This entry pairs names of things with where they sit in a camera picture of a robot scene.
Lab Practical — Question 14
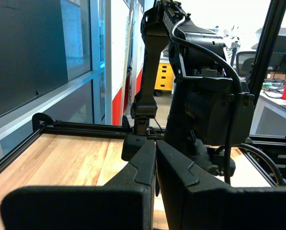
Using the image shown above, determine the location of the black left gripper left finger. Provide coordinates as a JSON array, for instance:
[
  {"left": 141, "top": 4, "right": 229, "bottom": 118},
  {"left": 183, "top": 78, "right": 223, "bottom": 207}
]
[{"left": 0, "top": 140, "right": 157, "bottom": 230}]

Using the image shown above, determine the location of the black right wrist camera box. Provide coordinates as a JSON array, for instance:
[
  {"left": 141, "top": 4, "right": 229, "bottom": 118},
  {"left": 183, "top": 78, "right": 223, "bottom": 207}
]
[{"left": 185, "top": 77, "right": 255, "bottom": 146}]

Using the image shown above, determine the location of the black office chair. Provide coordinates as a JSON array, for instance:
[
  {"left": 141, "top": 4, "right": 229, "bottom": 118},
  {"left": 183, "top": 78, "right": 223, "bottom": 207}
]
[{"left": 235, "top": 50, "right": 257, "bottom": 75}]

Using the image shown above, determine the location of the black metal table frame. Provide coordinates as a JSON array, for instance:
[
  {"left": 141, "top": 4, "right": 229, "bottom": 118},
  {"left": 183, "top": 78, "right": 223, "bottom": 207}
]
[{"left": 0, "top": 0, "right": 286, "bottom": 189}]

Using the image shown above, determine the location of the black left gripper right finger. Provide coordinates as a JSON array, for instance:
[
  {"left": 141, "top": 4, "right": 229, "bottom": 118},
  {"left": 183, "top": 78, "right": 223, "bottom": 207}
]
[{"left": 156, "top": 140, "right": 286, "bottom": 230}]

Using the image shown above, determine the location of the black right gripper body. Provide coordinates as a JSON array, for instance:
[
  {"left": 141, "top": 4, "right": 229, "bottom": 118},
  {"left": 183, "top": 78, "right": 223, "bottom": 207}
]
[{"left": 122, "top": 129, "right": 236, "bottom": 177}]

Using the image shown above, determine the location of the grey window ledge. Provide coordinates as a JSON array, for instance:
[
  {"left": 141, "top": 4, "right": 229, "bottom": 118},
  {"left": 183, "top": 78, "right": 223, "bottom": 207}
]
[{"left": 0, "top": 69, "right": 106, "bottom": 154}]

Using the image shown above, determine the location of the black computer monitor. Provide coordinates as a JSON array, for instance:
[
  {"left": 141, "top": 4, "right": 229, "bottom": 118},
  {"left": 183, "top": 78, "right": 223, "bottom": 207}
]
[{"left": 268, "top": 34, "right": 286, "bottom": 72}]

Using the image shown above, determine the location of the yellow drawer cabinet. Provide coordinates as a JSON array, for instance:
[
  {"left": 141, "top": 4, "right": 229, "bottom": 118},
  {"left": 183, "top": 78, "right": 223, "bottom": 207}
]
[{"left": 155, "top": 61, "right": 175, "bottom": 91}]

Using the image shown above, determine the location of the white desk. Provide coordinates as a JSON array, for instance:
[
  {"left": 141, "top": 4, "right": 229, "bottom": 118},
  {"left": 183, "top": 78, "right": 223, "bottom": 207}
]
[{"left": 249, "top": 90, "right": 286, "bottom": 136}]

